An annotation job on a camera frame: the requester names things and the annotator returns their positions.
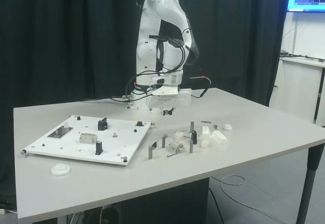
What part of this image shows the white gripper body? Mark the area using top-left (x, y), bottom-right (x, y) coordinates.
top-left (146, 88), bottom-right (192, 108)

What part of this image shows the white metal plug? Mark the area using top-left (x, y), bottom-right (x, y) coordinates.
top-left (169, 140), bottom-right (184, 154)

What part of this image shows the tall white holder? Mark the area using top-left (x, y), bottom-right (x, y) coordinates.
top-left (201, 125), bottom-right (212, 140)

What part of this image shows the wide white holder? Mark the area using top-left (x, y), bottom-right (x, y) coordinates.
top-left (211, 130), bottom-right (229, 146)

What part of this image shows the black D-SUB plug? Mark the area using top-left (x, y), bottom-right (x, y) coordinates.
top-left (97, 117), bottom-right (108, 131)

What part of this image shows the white task board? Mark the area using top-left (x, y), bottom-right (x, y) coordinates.
top-left (21, 115), bottom-right (155, 168)

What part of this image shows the white large gear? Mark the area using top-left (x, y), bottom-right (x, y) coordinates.
top-left (50, 163), bottom-right (73, 177)

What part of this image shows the black curtain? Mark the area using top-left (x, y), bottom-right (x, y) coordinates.
top-left (0, 0), bottom-right (294, 209)

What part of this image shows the white cabinet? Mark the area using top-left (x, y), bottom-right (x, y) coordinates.
top-left (269, 54), bottom-right (325, 127)

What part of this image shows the black table leg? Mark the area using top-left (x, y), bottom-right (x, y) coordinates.
top-left (296, 142), bottom-right (325, 224)

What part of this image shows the black cable at robot foot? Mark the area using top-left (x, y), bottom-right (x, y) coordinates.
top-left (86, 95), bottom-right (134, 107)

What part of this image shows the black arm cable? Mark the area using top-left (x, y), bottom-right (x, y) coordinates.
top-left (126, 0), bottom-right (201, 95)

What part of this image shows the grey floor cable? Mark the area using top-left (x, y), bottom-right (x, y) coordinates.
top-left (217, 174), bottom-right (298, 224)

